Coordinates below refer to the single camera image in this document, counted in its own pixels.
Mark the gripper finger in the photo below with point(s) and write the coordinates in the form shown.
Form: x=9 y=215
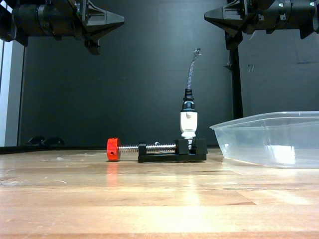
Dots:
x=104 y=18
x=231 y=28
x=226 y=15
x=99 y=31

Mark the white receptacle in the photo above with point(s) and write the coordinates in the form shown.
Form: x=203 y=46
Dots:
x=188 y=124

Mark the clear plastic tub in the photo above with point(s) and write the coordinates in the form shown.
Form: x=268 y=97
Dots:
x=249 y=139

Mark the black vise orange knob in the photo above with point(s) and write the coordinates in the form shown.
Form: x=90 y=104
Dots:
x=174 y=158

